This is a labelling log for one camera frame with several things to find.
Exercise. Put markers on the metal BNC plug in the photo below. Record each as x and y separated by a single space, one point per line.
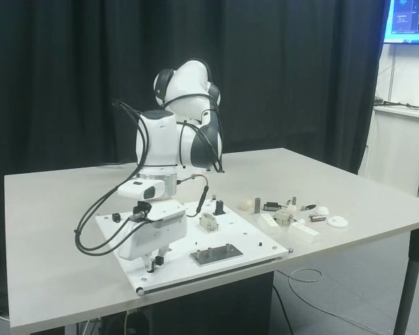
317 218

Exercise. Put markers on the metal round peg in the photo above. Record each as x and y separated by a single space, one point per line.
294 201

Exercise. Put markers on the small white peg holder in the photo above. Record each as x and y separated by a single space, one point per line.
245 204

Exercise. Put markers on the black curtain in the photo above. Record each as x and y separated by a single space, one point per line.
56 87

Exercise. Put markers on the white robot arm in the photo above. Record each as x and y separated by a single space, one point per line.
157 139

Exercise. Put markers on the grey Ethernet plug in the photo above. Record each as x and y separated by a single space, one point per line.
307 207

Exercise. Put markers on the white two-hole holder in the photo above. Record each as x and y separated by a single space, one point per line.
267 223

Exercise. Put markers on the white medium gear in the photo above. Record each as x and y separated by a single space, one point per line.
322 211

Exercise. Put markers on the black D-SUB plug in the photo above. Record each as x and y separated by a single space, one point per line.
271 206

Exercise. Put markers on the black box under table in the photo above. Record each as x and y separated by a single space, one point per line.
209 307

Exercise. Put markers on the white task board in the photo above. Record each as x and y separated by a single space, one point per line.
230 237

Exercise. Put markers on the black table leg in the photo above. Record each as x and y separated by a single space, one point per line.
410 279

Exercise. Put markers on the long white holder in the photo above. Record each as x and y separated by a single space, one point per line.
303 234

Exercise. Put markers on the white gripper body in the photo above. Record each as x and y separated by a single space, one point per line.
153 237

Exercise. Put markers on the white cabinet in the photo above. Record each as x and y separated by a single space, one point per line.
394 146

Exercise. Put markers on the white large gear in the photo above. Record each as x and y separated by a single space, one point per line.
338 222

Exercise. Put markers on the beige waterproof plug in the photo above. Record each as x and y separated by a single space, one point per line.
284 218

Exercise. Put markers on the flat white mounting plate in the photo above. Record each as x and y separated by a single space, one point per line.
167 209

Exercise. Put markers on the metal square peg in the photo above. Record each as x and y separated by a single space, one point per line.
258 204

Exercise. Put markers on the white box with dark window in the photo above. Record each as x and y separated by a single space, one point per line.
136 190

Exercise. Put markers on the white square-hole holder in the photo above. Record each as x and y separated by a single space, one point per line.
292 208

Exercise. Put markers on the blue screen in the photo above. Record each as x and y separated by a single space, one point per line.
410 21

